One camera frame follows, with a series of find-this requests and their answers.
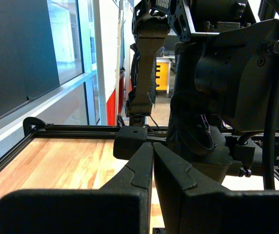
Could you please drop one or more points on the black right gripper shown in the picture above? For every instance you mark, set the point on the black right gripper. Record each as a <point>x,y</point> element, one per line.
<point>129,143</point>

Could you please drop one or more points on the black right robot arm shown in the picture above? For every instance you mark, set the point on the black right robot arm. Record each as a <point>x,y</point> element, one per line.
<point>227,73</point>

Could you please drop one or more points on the yellow tool cabinet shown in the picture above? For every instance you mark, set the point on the yellow tool cabinet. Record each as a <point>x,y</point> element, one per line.
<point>162,78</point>

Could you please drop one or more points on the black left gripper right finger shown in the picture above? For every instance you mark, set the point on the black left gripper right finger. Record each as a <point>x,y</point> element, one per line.
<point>215,212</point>

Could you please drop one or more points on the grey aluminium window ledge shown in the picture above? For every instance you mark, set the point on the grey aluminium window ledge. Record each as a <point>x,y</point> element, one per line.
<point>44,107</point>

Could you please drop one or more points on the red wall panel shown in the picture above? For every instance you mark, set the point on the red wall panel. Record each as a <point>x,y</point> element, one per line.
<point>111,109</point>

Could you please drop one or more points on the black aluminium table frame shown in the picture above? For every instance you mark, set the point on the black aluminium table frame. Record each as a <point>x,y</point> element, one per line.
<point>81,131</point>

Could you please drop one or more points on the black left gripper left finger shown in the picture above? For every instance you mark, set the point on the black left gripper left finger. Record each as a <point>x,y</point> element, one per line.
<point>81,212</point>

